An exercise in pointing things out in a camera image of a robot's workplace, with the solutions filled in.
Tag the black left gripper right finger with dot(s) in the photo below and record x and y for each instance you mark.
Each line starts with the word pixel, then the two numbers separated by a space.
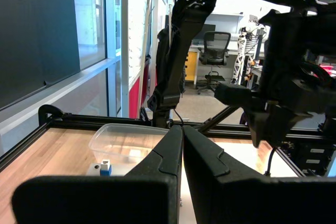
pixel 262 203

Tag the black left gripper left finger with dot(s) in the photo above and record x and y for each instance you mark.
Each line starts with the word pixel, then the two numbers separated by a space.
pixel 92 200

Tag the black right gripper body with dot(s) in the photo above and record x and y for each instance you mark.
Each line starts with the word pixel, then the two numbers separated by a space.
pixel 288 98

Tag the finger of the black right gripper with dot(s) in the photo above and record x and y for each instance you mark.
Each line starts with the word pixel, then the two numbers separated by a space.
pixel 270 124

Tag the blue white connector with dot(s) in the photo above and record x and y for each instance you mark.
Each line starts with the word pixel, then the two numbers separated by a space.
pixel 105 170

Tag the black controller box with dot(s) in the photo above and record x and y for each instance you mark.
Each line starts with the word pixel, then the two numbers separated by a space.
pixel 302 155

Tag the red bin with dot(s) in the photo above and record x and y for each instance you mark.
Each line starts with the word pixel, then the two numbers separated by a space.
pixel 329 67

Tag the white lattice stand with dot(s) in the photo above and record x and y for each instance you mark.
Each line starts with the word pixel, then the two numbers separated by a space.
pixel 237 72

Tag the clear plastic tub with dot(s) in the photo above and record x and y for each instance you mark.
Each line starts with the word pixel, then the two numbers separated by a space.
pixel 118 140

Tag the black office chair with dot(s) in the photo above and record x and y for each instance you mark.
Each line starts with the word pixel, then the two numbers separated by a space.
pixel 215 58

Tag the yellow cabinet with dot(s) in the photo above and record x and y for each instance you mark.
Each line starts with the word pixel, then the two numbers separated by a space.
pixel 191 66

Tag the black monitor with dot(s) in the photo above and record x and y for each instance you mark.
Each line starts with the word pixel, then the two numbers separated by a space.
pixel 210 30

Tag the red partition panel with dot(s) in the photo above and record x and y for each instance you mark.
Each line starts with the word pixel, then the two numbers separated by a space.
pixel 134 95

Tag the white partition board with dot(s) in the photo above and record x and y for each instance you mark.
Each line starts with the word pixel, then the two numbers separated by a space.
pixel 137 51

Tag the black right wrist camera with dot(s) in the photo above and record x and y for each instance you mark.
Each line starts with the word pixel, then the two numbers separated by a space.
pixel 233 95

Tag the black aluminium frame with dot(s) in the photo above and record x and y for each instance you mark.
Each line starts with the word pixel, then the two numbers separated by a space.
pixel 78 120

